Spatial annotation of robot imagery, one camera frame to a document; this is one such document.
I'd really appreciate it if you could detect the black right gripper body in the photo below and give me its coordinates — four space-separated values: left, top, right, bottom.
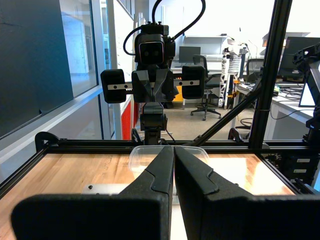
100 62 206 104

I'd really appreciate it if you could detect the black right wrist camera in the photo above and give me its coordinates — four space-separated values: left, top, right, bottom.
134 33 176 64

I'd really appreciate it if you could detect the black right camera cable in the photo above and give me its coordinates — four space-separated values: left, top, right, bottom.
151 0 207 40

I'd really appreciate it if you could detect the clear plastic tub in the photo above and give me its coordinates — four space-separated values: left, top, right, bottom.
128 145 210 174

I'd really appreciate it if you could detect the red cabinet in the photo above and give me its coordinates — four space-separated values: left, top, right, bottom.
121 98 140 141

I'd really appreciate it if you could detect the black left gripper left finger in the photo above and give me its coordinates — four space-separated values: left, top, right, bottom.
11 146 175 240

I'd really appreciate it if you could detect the black computer monitor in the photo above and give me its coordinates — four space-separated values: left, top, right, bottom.
277 36 320 78
178 46 202 63

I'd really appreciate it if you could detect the white shelf unit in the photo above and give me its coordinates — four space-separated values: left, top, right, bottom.
183 34 235 57

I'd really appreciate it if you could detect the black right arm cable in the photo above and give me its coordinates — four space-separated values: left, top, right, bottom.
123 26 142 56

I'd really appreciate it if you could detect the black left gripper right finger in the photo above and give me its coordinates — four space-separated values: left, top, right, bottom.
174 146 320 240

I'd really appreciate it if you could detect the white office desk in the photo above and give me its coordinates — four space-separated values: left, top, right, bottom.
234 81 320 141

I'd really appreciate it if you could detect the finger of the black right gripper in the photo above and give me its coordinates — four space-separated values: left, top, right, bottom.
152 68 180 103
131 69 152 103

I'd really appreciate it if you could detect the black aluminium frame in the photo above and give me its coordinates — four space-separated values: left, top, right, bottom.
0 0 320 201

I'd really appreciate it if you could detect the white striped lattice structure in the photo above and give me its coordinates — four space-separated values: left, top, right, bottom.
219 46 248 109

